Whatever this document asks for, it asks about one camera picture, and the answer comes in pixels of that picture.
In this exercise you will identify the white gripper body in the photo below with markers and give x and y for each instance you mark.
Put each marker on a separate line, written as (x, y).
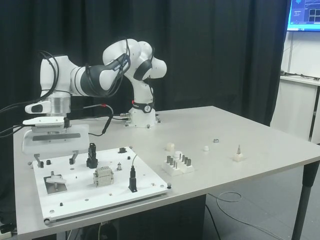
(56, 142)

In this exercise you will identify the white large gear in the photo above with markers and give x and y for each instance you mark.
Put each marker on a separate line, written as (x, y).
(55, 180)

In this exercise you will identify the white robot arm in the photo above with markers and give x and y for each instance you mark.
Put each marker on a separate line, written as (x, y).
(60, 75)

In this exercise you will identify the white small gear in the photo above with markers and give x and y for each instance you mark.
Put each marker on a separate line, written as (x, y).
(205, 148)

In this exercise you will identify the black D-SUB plug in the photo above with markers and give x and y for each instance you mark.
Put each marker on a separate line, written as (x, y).
(91, 157)

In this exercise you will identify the grey waterproof plug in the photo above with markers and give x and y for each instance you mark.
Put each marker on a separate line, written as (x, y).
(103, 177)

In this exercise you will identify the metal BNC plug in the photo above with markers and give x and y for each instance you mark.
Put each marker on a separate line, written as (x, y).
(119, 166)

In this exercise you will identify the white task board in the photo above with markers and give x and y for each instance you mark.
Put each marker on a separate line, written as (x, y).
(105, 197)

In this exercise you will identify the metal round peg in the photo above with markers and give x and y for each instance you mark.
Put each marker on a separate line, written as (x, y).
(168, 159)
(172, 162)
(175, 165)

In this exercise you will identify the white cube holder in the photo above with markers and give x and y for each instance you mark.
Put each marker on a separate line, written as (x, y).
(169, 146)

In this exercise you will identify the white peg holder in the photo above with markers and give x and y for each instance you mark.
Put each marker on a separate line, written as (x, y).
(171, 171)
(187, 168)

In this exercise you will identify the metal square peg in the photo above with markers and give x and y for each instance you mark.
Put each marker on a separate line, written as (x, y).
(186, 160)
(189, 162)
(183, 158)

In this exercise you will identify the metal nut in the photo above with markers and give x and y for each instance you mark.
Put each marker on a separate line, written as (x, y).
(216, 141)

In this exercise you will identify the white bolt holder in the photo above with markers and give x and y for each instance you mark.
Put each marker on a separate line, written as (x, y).
(238, 157)

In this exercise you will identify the metal bolt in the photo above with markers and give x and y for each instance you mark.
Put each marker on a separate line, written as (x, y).
(238, 149)

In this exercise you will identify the black curtain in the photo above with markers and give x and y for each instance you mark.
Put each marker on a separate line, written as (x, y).
(212, 50)

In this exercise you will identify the black table leg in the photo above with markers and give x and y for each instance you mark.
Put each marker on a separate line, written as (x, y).
(303, 200)

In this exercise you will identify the blue screen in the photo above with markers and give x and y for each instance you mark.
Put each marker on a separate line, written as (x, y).
(303, 15)

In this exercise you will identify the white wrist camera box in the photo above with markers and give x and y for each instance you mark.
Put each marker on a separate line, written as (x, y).
(37, 107)

